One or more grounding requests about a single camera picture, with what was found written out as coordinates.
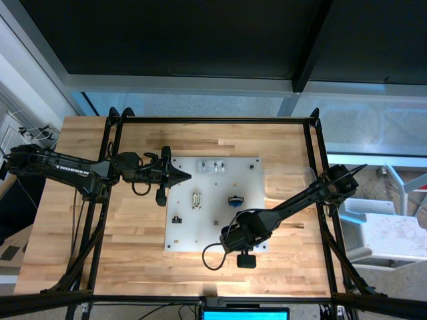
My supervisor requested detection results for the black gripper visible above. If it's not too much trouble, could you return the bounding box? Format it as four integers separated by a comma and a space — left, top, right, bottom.
236, 249, 258, 269
146, 145, 192, 207

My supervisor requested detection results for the aluminium block with two posts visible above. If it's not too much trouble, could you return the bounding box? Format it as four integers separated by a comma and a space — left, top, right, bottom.
195, 159, 227, 175

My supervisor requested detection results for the blue-lit screen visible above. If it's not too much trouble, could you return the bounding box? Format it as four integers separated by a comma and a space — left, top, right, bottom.
199, 307, 290, 320

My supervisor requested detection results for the white mounting board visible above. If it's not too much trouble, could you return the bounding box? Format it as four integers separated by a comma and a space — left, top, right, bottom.
163, 155, 270, 253

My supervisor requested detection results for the white plastic stool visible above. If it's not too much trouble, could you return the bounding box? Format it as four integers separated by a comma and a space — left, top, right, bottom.
339, 196, 427, 271

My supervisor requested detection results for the black computer monitor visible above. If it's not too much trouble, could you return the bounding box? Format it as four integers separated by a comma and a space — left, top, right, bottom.
0, 173, 47, 246

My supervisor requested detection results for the grey metal stand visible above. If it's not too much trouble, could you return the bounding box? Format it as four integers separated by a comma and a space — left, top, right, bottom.
376, 163, 427, 216

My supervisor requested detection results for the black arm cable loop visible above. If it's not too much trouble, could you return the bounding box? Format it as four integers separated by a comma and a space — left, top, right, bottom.
201, 216, 243, 271

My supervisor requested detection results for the braided black arm cable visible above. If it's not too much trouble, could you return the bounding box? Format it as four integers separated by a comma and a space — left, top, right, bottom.
131, 178, 151, 197

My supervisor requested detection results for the black aluminium frame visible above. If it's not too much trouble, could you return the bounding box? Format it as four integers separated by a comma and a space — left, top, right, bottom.
0, 106, 427, 320

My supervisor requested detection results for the bundle of loose cables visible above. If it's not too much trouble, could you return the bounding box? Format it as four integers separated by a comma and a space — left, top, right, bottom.
13, 111, 57, 143

